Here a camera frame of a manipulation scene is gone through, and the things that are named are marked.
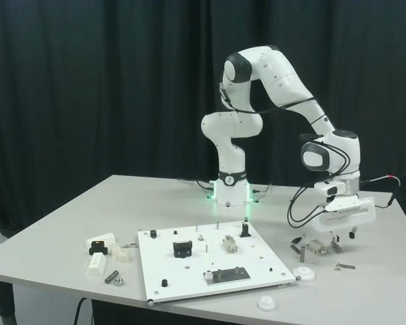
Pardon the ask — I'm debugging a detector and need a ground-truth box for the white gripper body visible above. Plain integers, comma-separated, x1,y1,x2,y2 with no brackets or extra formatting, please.
311,195,377,235

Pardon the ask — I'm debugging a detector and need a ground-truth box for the long white holder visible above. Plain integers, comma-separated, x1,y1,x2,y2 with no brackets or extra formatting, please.
85,232,118,250

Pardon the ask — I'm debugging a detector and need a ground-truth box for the black cable under table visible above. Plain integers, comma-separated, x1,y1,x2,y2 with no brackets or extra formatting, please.
73,297,93,325

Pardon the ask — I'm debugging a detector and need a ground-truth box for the white holder with holes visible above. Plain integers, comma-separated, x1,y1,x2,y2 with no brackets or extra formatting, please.
85,253,106,277

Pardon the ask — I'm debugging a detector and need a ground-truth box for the dark table leg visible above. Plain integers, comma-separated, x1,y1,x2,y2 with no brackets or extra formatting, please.
0,277,15,325

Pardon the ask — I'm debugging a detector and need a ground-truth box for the white large gear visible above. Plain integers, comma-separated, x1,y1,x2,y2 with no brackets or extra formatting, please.
292,266,316,282

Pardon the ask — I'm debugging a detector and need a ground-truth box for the black base cable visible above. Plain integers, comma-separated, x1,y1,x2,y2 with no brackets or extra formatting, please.
178,177,215,190

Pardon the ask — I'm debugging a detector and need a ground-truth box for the black D-SUB plug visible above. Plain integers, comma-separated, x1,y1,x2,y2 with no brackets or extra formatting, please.
88,240,109,256

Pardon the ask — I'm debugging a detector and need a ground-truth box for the white cube holder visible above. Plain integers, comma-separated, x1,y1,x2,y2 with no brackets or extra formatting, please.
111,246,135,263

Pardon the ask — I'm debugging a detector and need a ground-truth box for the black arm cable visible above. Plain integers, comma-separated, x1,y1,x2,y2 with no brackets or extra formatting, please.
219,79,359,228

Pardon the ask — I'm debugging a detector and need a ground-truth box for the black curtain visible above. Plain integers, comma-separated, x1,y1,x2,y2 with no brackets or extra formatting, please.
0,0,406,238

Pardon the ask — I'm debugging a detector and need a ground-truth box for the white medium gear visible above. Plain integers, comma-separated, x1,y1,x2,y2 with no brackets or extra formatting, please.
257,295,279,311

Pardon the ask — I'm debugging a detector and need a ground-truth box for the white task board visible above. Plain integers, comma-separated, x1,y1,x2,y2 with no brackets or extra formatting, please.
136,221,297,301

